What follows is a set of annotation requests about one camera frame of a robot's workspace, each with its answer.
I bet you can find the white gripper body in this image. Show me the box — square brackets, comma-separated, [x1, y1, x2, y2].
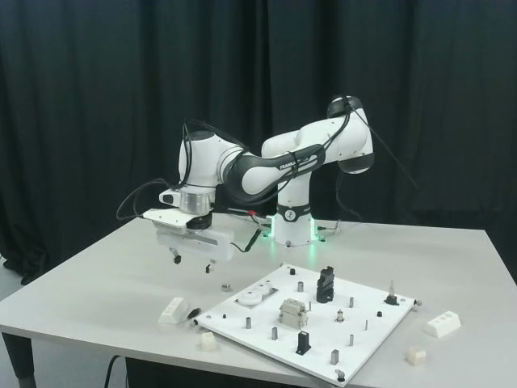
[156, 226, 236, 261]

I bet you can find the flat white mounting plate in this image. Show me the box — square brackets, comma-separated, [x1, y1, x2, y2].
[144, 207, 212, 228]

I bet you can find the thin black rod with red tag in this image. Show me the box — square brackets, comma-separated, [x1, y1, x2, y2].
[228, 208, 268, 255]

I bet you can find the black D-SUB plug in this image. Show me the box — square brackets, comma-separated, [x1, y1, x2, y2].
[315, 266, 337, 305]

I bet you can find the black USB plug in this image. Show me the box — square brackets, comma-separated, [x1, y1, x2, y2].
[297, 331, 313, 357]

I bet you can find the white task board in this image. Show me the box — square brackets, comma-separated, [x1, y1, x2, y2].
[195, 262, 422, 383]

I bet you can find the metal plug on black base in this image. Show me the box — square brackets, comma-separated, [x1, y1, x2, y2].
[383, 279, 399, 306]

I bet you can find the black table leg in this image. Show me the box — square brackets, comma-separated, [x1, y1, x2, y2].
[0, 332, 34, 388]

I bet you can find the black curtain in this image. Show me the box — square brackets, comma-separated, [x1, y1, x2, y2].
[0, 0, 517, 286]

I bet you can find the silver wrist ring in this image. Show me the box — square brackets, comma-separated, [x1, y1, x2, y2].
[179, 189, 212, 214]

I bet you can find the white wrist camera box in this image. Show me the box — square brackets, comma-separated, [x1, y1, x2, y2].
[158, 189, 183, 209]

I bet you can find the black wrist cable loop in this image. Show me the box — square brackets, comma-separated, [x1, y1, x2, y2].
[116, 177, 181, 222]

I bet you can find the black cable under table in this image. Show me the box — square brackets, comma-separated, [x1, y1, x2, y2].
[105, 354, 128, 388]

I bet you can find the grey cable at arm foot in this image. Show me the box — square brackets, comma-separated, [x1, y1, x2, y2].
[316, 220, 345, 244]

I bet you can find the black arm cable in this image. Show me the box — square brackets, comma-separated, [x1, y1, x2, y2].
[180, 95, 367, 196]

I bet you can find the black trailing cable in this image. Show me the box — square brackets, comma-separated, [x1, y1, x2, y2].
[355, 108, 419, 189]

